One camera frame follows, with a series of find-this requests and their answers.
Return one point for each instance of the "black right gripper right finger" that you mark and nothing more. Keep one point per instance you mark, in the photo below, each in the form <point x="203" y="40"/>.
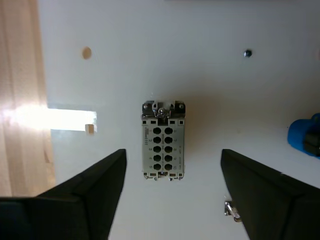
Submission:
<point x="275" y="212"/>

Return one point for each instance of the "black screw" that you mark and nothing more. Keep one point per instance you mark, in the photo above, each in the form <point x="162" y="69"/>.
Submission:
<point x="247" y="53"/>

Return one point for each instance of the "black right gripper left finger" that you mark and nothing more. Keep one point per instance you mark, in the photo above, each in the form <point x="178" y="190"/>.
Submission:
<point x="70" y="212"/>

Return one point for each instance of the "beige HAN10-E connector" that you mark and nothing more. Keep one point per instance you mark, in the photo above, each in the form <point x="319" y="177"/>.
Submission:
<point x="163" y="150"/>

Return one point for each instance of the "blue socket with white insert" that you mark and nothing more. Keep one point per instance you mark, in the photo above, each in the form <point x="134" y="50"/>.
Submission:
<point x="297" y="135"/>

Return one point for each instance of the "white board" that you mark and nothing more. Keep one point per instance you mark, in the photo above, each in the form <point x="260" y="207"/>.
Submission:
<point x="200" y="75"/>

